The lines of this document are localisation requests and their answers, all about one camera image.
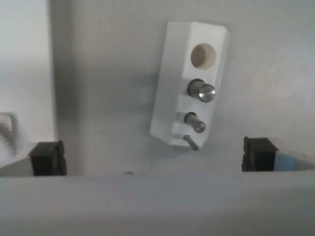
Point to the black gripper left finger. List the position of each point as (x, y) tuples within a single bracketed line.
[(46, 157)]

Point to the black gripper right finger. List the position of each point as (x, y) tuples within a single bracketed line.
[(258, 157)]

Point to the thin metal round peg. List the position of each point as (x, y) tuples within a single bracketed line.
[(191, 143)]

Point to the small metal round peg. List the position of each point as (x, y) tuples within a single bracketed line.
[(197, 123)]

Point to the medium metal round peg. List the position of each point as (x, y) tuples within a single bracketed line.
[(205, 93)]

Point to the white peg holder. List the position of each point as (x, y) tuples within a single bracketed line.
[(172, 103)]

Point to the metal bolt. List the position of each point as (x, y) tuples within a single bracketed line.
[(6, 130)]

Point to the white task board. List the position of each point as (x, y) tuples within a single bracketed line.
[(24, 61)]

